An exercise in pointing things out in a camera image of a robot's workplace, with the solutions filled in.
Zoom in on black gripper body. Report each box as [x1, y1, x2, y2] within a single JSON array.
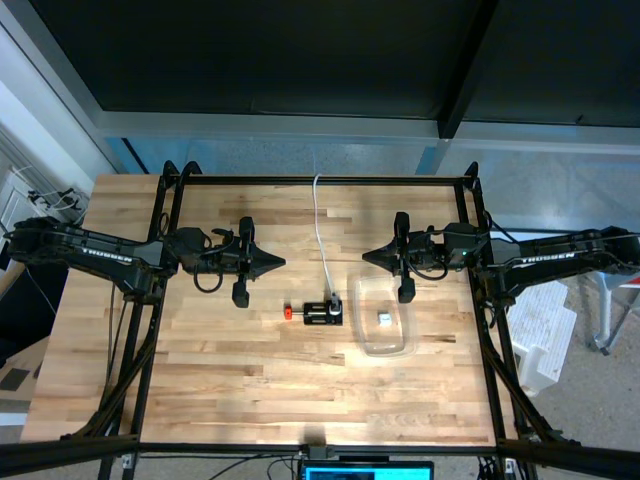
[[393, 211, 434, 304], [217, 216, 256, 309]]

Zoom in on black vise with red knob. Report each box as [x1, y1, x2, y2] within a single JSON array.
[[283, 297, 345, 327]]

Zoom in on clear plastic tub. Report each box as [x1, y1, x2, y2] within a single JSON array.
[[352, 276, 420, 359]]

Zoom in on white plastic step stool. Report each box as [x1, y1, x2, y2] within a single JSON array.
[[504, 282, 580, 399]]

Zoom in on laptop screen with blue edge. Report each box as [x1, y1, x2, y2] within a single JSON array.
[[298, 460, 435, 480]]

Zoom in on brown cardboard sheet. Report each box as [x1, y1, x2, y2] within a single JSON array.
[[0, 334, 51, 401]]

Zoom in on black cable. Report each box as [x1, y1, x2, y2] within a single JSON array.
[[193, 267, 225, 294]]

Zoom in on white receptacle cable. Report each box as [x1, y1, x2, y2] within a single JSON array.
[[312, 173, 337, 299]]

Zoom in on black aluminium table frame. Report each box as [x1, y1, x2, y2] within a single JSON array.
[[0, 159, 640, 480]]

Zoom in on black upright post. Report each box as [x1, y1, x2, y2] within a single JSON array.
[[438, 0, 501, 139]]

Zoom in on black table camera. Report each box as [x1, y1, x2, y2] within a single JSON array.
[[299, 439, 334, 460]]

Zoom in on grey metal chair frame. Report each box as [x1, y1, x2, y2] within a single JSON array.
[[584, 272, 640, 357]]

